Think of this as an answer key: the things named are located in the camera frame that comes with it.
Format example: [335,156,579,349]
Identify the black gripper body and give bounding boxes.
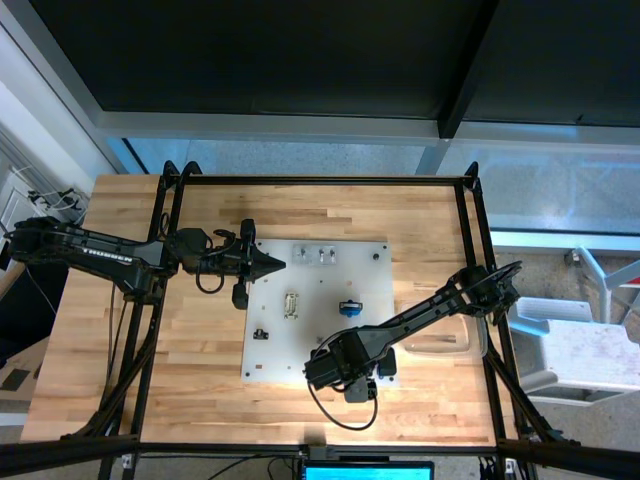
[214,218,258,309]
[344,349,399,404]

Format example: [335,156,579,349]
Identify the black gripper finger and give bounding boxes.
[253,263,287,284]
[253,243,287,265]

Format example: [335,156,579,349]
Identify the blue laptop screen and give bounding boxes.
[298,459,435,480]

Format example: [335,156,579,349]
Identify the white plastic board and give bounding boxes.
[241,238,401,387]

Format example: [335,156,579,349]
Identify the clear plastic tub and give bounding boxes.
[396,298,489,358]

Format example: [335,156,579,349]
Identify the dark glass window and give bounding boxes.
[29,0,640,129]

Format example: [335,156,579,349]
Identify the white plastic chair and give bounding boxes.
[509,294,640,406]

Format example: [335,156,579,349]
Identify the cardboard box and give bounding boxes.
[0,337,51,401]

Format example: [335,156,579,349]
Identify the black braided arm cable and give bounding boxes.
[194,269,225,295]

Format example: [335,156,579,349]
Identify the black table level camera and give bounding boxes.
[301,435,335,460]

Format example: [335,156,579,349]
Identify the black metal frame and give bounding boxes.
[0,160,640,480]

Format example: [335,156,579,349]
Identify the black and white cable bundle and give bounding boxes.
[25,187,90,215]

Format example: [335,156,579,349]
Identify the grey metal chair frame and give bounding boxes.
[564,244,640,324]

